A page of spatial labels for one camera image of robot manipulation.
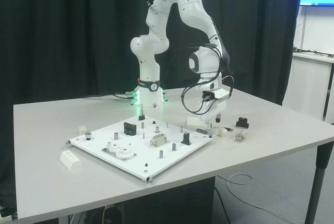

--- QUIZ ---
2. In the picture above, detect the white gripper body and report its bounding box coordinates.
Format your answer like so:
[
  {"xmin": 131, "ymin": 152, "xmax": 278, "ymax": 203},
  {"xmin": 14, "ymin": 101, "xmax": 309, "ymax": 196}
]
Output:
[{"xmin": 197, "ymin": 100, "xmax": 227, "ymax": 123}]

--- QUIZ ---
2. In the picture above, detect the white peg holder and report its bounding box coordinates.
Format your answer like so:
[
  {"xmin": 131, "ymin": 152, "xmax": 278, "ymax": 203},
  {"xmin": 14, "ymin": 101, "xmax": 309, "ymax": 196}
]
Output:
[
  {"xmin": 186, "ymin": 116, "xmax": 208, "ymax": 127},
  {"xmin": 59, "ymin": 150, "xmax": 84, "ymax": 170}
]

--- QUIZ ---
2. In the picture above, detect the black D-SUB plug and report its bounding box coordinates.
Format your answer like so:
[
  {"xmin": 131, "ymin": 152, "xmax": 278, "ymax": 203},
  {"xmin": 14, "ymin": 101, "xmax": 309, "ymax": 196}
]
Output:
[{"xmin": 235, "ymin": 116, "xmax": 250, "ymax": 128}]

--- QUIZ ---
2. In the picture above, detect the white task board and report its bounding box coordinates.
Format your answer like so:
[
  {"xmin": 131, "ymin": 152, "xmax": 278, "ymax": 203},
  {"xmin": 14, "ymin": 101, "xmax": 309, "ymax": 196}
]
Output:
[{"xmin": 68, "ymin": 115, "xmax": 214, "ymax": 183}]

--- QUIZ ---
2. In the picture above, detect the white large gear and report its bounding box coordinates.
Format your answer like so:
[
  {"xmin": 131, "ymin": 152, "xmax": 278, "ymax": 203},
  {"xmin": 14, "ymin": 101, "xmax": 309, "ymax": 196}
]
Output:
[{"xmin": 115, "ymin": 147, "xmax": 134, "ymax": 161}]

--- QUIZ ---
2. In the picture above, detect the white cabinet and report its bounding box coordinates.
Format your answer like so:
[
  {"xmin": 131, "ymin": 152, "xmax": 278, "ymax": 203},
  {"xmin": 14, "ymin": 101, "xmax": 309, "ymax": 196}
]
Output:
[{"xmin": 282, "ymin": 50, "xmax": 334, "ymax": 125}]

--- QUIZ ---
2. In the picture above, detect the black box under table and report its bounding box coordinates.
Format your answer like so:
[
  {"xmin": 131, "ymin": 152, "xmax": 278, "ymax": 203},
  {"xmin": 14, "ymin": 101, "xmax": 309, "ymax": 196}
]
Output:
[{"xmin": 67, "ymin": 175, "xmax": 218, "ymax": 224}]

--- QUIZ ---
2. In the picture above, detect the white medium gear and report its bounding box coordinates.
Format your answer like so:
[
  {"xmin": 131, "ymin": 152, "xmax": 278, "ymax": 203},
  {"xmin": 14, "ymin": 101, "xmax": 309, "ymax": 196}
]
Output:
[{"xmin": 105, "ymin": 142, "xmax": 120, "ymax": 155}]

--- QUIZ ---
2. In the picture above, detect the dark table leg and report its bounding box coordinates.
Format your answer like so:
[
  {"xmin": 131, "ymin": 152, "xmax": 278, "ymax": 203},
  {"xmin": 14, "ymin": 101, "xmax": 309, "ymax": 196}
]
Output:
[{"xmin": 304, "ymin": 143, "xmax": 327, "ymax": 224}]

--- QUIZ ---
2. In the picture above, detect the black curtain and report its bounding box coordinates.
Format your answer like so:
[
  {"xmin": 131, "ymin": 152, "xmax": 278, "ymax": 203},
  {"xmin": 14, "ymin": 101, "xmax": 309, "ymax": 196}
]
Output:
[{"xmin": 0, "ymin": 0, "xmax": 304, "ymax": 120}]

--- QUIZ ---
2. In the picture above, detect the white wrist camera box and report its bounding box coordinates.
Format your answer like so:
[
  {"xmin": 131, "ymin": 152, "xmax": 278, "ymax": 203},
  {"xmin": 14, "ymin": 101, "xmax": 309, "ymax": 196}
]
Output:
[{"xmin": 202, "ymin": 90, "xmax": 232, "ymax": 102}]

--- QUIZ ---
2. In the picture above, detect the black looped gripper cable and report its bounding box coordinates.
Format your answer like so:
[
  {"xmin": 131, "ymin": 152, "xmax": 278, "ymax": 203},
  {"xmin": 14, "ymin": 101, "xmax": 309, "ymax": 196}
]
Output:
[{"xmin": 180, "ymin": 42, "xmax": 233, "ymax": 115}]

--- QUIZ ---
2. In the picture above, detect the grey floor cable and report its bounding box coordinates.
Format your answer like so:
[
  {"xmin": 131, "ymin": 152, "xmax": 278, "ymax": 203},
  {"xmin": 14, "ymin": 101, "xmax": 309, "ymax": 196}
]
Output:
[{"xmin": 225, "ymin": 173, "xmax": 334, "ymax": 224}]

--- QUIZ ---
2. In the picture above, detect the black base cable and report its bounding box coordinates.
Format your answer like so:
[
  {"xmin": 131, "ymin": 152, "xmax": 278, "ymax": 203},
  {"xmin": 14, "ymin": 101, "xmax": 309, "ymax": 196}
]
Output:
[{"xmin": 86, "ymin": 91, "xmax": 137, "ymax": 103}]

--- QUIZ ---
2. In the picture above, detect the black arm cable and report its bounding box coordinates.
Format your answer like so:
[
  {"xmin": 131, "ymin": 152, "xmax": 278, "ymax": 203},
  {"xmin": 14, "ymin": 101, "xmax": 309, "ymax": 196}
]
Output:
[{"xmin": 146, "ymin": 0, "xmax": 232, "ymax": 60}]

